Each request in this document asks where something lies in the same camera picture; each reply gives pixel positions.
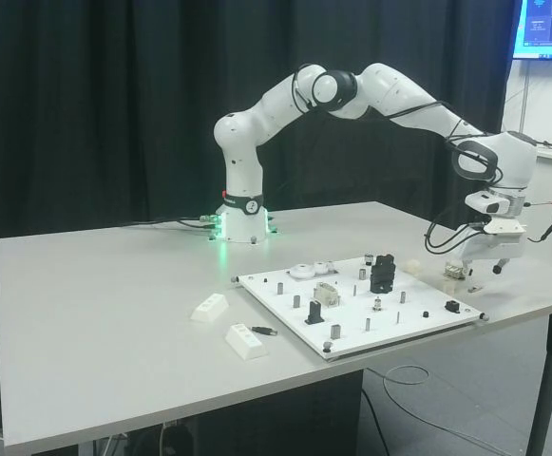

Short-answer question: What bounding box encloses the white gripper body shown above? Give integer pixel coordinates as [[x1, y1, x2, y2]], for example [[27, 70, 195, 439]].
[[454, 232, 526, 265]]

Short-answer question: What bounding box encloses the black D-SUB plug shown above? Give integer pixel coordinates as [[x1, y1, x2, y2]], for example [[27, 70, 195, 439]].
[[369, 255, 396, 294]]

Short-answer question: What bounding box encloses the white plug holder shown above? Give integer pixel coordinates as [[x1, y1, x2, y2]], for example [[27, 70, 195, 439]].
[[439, 276, 470, 294]]

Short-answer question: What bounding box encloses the black table leg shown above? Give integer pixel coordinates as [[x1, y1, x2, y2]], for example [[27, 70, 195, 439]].
[[525, 309, 552, 456]]

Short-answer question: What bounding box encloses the white task board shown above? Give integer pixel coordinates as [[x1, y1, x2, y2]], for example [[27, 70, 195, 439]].
[[234, 255, 491, 361]]

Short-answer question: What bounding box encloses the blue screen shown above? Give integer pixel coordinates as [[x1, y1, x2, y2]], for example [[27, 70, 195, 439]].
[[511, 0, 552, 62]]

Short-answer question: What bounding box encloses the white holder with holes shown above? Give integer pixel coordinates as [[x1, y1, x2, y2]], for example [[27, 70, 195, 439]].
[[224, 323, 271, 361], [190, 293, 231, 324]]

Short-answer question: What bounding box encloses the black curtain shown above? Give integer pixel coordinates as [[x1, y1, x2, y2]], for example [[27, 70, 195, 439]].
[[0, 0, 515, 456]]

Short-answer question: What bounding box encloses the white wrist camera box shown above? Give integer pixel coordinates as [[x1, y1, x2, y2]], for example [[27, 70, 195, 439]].
[[464, 191, 510, 217]]

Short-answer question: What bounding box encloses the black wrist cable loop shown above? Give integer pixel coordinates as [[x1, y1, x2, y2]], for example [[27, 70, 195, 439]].
[[425, 208, 491, 256]]

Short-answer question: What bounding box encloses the grey floor cable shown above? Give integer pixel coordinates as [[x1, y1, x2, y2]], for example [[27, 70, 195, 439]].
[[365, 364, 534, 448]]

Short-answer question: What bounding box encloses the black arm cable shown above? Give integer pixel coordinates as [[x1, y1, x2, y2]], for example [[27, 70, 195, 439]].
[[292, 69, 501, 187]]

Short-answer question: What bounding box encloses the black base cable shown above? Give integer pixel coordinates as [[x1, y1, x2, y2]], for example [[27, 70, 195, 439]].
[[132, 215, 220, 230]]

